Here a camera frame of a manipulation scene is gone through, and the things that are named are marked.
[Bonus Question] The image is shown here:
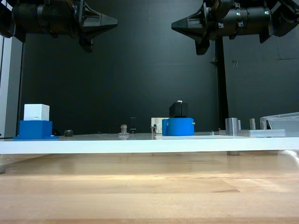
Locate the grey metal plate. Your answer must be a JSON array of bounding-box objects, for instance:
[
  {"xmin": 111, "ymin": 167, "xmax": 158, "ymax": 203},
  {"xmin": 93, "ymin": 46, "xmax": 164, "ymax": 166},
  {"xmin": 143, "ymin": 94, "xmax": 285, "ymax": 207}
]
[{"xmin": 238, "ymin": 129, "xmax": 286, "ymax": 138}]

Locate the blue round holder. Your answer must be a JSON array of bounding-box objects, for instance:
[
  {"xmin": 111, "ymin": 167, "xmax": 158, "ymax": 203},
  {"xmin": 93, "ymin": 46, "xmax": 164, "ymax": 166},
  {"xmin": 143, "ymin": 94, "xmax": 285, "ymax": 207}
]
[{"xmin": 162, "ymin": 118, "xmax": 196, "ymax": 137}]

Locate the beige connector housing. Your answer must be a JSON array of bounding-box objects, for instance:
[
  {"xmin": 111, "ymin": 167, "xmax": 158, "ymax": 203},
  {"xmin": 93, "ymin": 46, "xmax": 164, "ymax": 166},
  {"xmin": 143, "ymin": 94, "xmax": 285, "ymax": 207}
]
[{"xmin": 151, "ymin": 117, "xmax": 164, "ymax": 134}]

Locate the white plastic board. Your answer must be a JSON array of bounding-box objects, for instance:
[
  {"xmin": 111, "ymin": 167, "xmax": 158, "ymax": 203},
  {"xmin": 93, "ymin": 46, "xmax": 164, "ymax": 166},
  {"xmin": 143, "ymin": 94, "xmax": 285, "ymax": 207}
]
[{"xmin": 0, "ymin": 134, "xmax": 299, "ymax": 155}]

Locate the large shiny metal cylinder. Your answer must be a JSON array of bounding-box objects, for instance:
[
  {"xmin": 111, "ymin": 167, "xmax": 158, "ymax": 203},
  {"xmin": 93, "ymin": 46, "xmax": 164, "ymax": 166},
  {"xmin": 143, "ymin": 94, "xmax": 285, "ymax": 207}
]
[{"xmin": 225, "ymin": 117, "xmax": 240, "ymax": 156}]

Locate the black plug with metal top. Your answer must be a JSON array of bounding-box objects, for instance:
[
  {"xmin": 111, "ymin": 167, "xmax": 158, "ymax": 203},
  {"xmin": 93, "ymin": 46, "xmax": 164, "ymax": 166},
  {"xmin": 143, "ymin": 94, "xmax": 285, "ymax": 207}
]
[{"xmin": 168, "ymin": 100, "xmax": 189, "ymax": 118}]

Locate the clear plastic tub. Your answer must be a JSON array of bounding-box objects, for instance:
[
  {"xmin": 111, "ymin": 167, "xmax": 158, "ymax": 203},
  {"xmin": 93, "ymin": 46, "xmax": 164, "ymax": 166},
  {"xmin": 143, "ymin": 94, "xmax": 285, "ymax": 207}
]
[{"xmin": 260, "ymin": 112, "xmax": 299, "ymax": 169}]

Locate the white cube block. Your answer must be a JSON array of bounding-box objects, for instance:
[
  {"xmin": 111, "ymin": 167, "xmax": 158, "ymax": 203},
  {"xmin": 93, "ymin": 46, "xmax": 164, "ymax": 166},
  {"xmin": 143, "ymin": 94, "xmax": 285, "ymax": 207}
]
[{"xmin": 23, "ymin": 103, "xmax": 50, "ymax": 122}]

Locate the blue square holder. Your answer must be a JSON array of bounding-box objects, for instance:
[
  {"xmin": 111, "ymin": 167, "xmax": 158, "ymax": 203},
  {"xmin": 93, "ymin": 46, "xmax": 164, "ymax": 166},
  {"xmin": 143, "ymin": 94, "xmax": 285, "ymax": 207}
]
[{"xmin": 13, "ymin": 119, "xmax": 59, "ymax": 140}]

